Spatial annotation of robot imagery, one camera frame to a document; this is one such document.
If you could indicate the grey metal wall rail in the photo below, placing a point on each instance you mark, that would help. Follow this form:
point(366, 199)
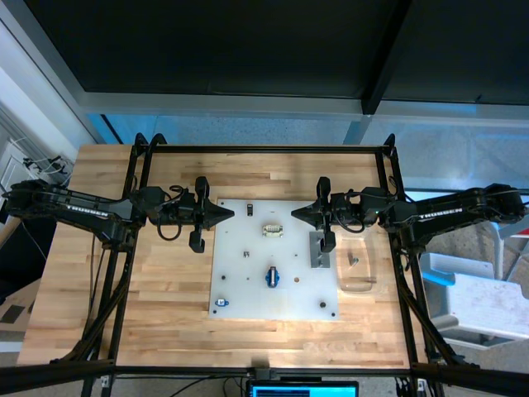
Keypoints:
point(248, 103)

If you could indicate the small blue holder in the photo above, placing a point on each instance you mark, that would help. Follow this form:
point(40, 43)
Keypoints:
point(216, 303)

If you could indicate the laptop screen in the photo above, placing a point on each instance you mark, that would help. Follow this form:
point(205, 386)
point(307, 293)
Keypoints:
point(301, 390)

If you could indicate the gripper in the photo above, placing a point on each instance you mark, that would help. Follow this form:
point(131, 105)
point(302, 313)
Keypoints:
point(200, 215)
point(326, 215)

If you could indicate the grey metal wall post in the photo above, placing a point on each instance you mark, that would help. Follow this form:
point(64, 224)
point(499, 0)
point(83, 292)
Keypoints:
point(51, 62)

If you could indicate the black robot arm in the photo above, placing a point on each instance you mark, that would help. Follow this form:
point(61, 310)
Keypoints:
point(87, 211)
point(442, 213)

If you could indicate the blue round holder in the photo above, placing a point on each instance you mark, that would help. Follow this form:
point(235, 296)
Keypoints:
point(278, 281)

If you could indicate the beige connector housing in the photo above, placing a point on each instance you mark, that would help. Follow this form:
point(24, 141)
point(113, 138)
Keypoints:
point(273, 230)

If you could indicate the clear plastic tub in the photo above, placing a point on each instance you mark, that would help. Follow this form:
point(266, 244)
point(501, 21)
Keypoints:
point(359, 275)

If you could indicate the white speckled stool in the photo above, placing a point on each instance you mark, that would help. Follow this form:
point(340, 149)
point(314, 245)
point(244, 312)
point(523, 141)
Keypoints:
point(487, 306)

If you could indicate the white taskboard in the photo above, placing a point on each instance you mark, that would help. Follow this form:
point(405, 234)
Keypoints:
point(248, 302)

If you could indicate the cardboard box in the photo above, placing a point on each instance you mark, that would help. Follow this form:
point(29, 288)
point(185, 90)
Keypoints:
point(20, 295)

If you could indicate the white metal stand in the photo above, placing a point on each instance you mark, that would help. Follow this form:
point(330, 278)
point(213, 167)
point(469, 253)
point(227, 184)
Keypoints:
point(498, 256)

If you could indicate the grey metal block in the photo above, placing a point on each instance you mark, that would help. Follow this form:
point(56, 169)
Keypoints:
point(317, 261)

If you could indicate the black wall post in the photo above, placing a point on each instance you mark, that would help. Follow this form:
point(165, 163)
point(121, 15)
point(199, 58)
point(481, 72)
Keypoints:
point(384, 62)

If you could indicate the black metal frame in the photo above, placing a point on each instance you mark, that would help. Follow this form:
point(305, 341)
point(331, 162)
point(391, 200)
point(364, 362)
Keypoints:
point(264, 149)

